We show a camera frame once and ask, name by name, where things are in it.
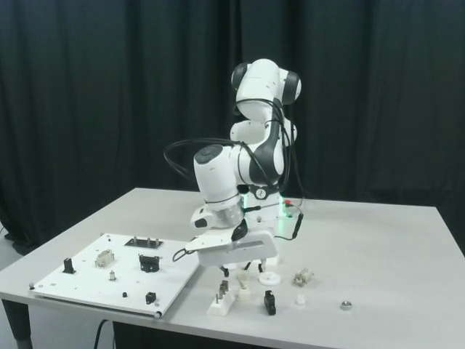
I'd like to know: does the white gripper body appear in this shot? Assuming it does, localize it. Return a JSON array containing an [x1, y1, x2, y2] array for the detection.
[[197, 229, 281, 270]]

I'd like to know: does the white large gear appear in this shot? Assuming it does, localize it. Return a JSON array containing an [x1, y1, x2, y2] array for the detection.
[[257, 272, 282, 287]]

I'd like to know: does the black wrist band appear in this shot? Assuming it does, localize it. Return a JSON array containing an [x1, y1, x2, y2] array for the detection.
[[232, 220, 249, 243]]

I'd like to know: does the flat white wrist plate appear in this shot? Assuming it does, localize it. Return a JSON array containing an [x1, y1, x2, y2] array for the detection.
[[185, 233, 235, 254]]

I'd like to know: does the white square peg holder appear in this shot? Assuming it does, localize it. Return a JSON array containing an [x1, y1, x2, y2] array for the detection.
[[206, 289, 235, 316]]

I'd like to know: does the black D-SUB plug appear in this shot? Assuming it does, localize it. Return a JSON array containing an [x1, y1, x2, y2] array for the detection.
[[263, 289, 276, 316]]

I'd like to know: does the beige waterproof plug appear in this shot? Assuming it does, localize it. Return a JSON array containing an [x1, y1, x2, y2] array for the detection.
[[291, 268, 315, 286]]

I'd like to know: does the small white box dark window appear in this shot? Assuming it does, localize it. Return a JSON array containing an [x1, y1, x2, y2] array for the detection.
[[191, 207, 213, 231]]

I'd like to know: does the white task board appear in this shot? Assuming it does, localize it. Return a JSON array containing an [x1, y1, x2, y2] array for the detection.
[[28, 232, 202, 321]]

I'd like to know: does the dark table leg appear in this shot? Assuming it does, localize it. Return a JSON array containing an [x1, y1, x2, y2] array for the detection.
[[0, 298, 32, 349]]

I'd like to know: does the black curtain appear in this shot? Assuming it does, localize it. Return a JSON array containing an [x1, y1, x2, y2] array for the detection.
[[0, 0, 465, 254]]

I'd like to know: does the silver wrist ring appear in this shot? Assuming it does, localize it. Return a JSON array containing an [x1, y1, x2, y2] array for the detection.
[[211, 198, 244, 228]]

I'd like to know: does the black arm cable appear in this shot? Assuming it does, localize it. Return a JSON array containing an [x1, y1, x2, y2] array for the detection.
[[163, 137, 251, 185], [267, 97, 308, 201]]

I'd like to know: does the black cable under table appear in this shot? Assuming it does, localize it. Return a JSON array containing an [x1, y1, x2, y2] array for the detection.
[[94, 318, 118, 349]]

